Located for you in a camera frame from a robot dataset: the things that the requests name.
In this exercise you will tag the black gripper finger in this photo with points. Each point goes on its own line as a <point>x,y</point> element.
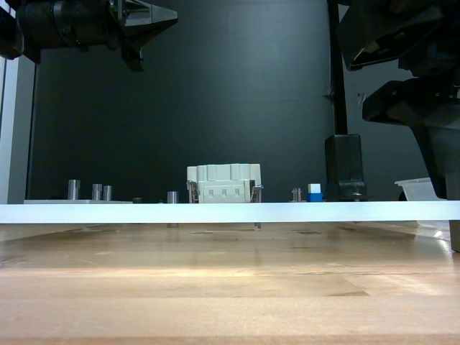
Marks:
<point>161,16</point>
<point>151,34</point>
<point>435,154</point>

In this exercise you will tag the steel bar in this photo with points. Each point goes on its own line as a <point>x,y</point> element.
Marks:
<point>107,193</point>
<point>73,190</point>
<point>97,192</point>
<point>173,197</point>

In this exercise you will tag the grey metal bar plate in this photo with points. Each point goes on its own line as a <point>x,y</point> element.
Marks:
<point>54,202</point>

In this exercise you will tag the white taskboard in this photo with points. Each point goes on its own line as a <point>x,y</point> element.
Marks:
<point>230,213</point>

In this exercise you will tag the clear plastic tub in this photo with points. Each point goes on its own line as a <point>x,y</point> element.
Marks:
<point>417,188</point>

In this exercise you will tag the small blue white connector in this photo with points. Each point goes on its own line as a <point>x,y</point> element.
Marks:
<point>315,197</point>

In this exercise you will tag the beige multi-pin connector housing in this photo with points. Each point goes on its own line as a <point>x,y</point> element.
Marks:
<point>223,179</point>

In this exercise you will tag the black partition post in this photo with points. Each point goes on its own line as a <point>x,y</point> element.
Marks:
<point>339,108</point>

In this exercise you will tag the grey aluminium partition frame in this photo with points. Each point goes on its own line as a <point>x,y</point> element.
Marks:
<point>14,143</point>

